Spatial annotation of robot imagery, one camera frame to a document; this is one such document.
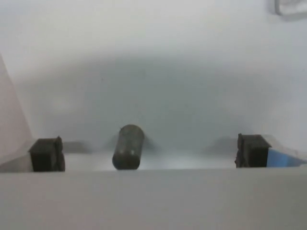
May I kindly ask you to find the large metal round peg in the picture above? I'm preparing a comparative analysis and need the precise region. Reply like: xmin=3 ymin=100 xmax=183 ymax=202
xmin=112 ymin=124 xmax=145 ymax=171

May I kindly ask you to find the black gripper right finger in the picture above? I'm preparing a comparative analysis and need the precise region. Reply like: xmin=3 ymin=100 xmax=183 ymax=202
xmin=234 ymin=133 xmax=307 ymax=168

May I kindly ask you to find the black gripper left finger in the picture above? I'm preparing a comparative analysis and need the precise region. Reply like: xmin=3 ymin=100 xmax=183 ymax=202
xmin=0 ymin=136 xmax=66 ymax=173

